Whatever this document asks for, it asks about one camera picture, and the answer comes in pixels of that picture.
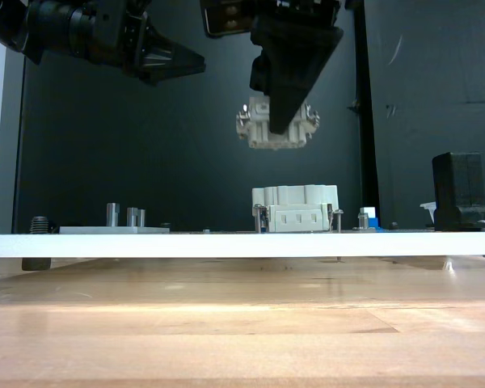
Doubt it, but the grey metal plate with pegs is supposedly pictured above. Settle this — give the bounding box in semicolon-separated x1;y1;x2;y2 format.
59;201;171;235

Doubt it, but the beige connector hub with screws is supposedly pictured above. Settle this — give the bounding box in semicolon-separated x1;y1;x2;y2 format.
251;183;346;234

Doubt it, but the beige connector insert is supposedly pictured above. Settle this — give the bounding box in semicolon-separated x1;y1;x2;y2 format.
235;95;321;151

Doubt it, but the black vertical post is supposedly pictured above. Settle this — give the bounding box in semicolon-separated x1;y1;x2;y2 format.
349;0;381;230

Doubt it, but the black connector housing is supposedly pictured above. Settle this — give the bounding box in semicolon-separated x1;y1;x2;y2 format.
431;151;485;232

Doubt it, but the white board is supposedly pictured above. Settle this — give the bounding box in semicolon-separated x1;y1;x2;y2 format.
0;230;485;259

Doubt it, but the black threaded standoff screw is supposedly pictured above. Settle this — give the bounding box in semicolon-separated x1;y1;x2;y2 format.
22;215;52;272

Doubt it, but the small white blue block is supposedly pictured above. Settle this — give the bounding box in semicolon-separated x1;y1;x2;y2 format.
359;206;380;230

